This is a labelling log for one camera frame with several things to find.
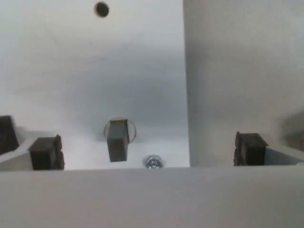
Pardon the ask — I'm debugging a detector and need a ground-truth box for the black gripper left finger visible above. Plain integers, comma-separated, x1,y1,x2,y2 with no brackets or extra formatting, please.
0,134,65,171

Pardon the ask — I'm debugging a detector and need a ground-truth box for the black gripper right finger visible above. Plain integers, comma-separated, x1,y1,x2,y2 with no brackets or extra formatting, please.
234,130,304,167

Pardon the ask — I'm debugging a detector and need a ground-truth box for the metal square peg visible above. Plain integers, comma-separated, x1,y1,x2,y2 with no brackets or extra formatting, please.
106,118,131,163

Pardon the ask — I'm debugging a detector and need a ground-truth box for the white task board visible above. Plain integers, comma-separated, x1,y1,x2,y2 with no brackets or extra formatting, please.
0,0,190,171

